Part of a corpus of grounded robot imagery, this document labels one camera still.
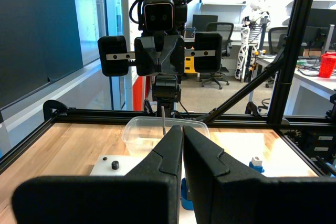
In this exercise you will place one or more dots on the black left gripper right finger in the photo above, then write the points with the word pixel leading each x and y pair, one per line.
pixel 262 200

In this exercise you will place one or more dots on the white robot figure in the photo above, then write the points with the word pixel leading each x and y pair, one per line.
pixel 245 51

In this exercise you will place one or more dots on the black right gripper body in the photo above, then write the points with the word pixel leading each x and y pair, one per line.
pixel 114 56

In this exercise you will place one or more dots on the red panel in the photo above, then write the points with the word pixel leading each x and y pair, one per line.
pixel 139 93

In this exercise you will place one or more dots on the blue and black connector housing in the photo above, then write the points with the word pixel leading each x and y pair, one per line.
pixel 187 195

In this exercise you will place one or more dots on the small blue RJ45 socket mount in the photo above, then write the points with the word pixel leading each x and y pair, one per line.
pixel 256 167

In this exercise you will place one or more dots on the black mesh office chair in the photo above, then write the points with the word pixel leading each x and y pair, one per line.
pixel 219 32
pixel 275 40

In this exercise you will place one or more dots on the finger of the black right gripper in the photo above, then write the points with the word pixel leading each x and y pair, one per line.
pixel 147 56
pixel 172 56

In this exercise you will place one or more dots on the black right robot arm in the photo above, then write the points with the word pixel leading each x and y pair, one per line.
pixel 166 90

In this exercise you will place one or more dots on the yellow cabinet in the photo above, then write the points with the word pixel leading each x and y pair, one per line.
pixel 189 64

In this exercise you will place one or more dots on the white taskboard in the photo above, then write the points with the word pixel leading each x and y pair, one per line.
pixel 105 167

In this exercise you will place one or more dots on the white desk with metal legs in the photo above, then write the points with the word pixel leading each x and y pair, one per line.
pixel 309 82

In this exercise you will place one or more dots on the red plastic container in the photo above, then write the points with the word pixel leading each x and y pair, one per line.
pixel 328 64

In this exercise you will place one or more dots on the black set screw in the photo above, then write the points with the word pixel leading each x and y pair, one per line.
pixel 115 165

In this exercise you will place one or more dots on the black aluminium frame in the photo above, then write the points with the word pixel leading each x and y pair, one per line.
pixel 302 24

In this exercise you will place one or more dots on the clear plastic tub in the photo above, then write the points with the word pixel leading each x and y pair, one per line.
pixel 141 129

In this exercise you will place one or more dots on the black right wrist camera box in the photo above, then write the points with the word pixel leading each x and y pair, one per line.
pixel 158 14

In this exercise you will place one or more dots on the black computer monitor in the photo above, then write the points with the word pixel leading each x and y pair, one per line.
pixel 315 32
pixel 202 22

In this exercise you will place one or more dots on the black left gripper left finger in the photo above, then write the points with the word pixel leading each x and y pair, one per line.
pixel 105 200

